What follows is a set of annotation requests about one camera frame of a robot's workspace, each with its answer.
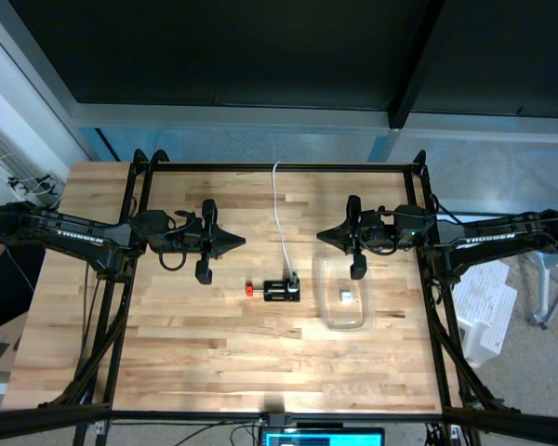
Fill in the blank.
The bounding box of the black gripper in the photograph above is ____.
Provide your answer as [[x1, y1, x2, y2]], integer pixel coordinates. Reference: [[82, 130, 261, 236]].
[[316, 194, 392, 282], [185, 199, 246, 285]]

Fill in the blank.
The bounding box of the clear plastic tub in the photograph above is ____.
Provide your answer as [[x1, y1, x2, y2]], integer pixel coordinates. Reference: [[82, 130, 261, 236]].
[[312, 257, 379, 334]]

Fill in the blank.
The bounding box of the black vise with red knob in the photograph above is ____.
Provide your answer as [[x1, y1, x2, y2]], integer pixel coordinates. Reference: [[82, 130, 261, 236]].
[[245, 277, 303, 305]]

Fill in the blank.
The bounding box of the white step stool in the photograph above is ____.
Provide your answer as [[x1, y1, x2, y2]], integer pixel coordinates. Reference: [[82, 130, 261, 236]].
[[450, 259, 518, 371]]

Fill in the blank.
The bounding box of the laptop screen blue edge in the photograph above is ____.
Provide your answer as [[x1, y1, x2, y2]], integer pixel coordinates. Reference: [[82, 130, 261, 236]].
[[259, 426, 386, 446]]

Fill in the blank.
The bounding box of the grey metal stand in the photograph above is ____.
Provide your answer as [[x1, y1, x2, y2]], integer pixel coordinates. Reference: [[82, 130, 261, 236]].
[[524, 250, 558, 331]]

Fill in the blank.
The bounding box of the black chair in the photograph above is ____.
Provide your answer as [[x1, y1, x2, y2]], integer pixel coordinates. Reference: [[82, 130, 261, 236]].
[[0, 241, 46, 345]]

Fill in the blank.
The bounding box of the brown cardboard box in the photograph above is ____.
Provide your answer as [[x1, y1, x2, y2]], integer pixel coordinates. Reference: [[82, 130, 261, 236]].
[[0, 310, 30, 397]]

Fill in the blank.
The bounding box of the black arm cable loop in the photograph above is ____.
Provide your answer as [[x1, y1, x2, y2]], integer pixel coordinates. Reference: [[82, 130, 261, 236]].
[[157, 241, 188, 272]]

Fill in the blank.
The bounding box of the white receptacle cord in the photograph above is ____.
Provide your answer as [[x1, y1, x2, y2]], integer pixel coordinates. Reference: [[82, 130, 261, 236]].
[[271, 161, 299, 280]]

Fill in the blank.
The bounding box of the black table frame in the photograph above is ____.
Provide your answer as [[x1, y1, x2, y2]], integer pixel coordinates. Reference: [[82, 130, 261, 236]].
[[0, 148, 558, 446]]

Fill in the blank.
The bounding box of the black table level camera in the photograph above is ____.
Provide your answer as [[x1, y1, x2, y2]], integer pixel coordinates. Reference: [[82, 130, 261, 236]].
[[259, 407, 292, 426]]

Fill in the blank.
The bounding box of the black wall post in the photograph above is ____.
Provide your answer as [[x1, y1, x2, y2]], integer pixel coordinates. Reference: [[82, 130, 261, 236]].
[[388, 0, 447, 130]]

